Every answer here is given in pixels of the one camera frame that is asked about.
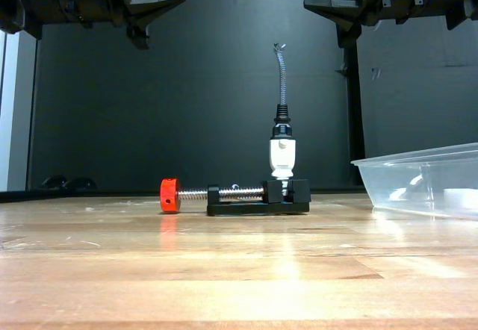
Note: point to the white receptacle socket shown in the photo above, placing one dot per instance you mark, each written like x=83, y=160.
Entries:
x=282, y=158

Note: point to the clear plastic tub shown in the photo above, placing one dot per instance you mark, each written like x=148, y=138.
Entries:
x=392, y=180

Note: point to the black vise with red knob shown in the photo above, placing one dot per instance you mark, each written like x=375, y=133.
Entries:
x=257, y=208

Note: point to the black arched frame bracket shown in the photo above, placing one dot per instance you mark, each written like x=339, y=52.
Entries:
x=82, y=183
x=56, y=180

